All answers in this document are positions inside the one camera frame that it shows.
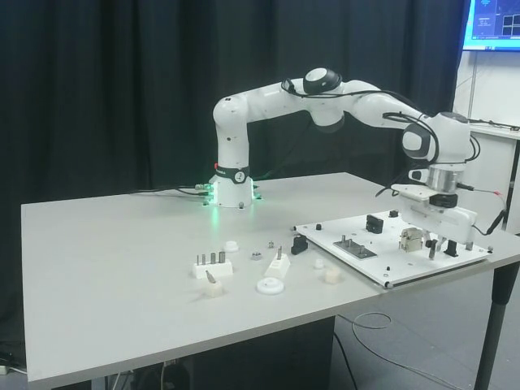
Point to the blue screen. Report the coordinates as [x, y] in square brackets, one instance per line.
[491, 24]

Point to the black table leg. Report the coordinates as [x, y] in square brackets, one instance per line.
[501, 325]

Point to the silver metal plug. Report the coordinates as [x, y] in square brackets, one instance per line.
[210, 276]

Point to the black curtain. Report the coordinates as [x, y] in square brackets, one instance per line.
[101, 101]

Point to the white small gear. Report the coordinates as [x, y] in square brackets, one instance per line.
[319, 264]

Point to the flat white mounting plate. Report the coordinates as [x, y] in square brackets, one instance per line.
[410, 191]

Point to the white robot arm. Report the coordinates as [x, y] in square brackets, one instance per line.
[231, 134]

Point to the white task board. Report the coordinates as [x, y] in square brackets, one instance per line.
[406, 268]

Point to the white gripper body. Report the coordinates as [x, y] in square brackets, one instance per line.
[451, 223]

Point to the white large gear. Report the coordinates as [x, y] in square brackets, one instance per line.
[270, 285]

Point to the small white sensor box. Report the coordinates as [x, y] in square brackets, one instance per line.
[418, 175]

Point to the thin black rod red tag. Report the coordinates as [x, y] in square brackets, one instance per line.
[466, 187]

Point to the metal bolt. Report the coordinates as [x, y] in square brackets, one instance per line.
[255, 256]

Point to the small white plug holder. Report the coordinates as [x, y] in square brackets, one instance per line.
[213, 290]
[332, 276]

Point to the white cabinet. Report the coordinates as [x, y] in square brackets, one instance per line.
[495, 162]

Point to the white round peg holder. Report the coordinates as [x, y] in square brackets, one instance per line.
[211, 270]

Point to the white square peg holder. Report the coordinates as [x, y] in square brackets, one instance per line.
[276, 269]

